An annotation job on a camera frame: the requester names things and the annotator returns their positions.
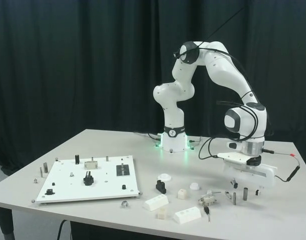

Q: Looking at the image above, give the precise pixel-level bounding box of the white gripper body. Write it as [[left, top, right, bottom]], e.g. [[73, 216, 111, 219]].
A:
[[222, 161, 278, 188]]

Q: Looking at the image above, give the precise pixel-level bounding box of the black cable under table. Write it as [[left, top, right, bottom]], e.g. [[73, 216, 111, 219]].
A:
[[57, 218, 72, 240]]

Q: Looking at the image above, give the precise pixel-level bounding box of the white large gear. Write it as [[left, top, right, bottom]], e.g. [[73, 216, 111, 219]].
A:
[[157, 172, 172, 183]]

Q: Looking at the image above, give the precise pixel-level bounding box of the black curtain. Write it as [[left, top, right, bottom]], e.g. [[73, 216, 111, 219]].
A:
[[0, 0, 306, 176]]

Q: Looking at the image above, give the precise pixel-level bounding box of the white task board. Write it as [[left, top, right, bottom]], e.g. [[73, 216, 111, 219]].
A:
[[35, 154, 141, 206]]

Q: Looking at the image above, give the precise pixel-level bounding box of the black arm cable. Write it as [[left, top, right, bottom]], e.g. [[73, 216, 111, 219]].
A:
[[173, 44, 260, 141]]

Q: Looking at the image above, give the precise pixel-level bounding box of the black table leg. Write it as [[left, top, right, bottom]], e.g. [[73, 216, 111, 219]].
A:
[[0, 205, 14, 240]]

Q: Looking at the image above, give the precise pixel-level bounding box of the thin black overhead cable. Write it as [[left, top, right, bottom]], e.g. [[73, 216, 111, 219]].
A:
[[199, 0, 247, 48]]

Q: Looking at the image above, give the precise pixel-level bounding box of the black base cable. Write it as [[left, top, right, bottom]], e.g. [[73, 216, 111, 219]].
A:
[[134, 131, 164, 146], [187, 135, 203, 148]]

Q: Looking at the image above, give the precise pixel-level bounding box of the black wrist loop cable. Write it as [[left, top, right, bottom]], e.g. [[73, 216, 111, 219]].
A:
[[197, 134, 243, 161]]

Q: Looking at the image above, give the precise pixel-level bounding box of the white three-hole peg holder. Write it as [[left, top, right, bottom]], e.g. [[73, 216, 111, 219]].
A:
[[173, 206, 202, 224], [142, 194, 169, 212]]

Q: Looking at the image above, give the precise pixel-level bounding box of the metal waterproof plug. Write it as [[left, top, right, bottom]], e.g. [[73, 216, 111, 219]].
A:
[[198, 190, 221, 207]]

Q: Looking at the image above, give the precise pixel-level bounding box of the black D-SUB plug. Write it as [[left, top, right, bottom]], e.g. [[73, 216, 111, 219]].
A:
[[155, 179, 167, 194]]

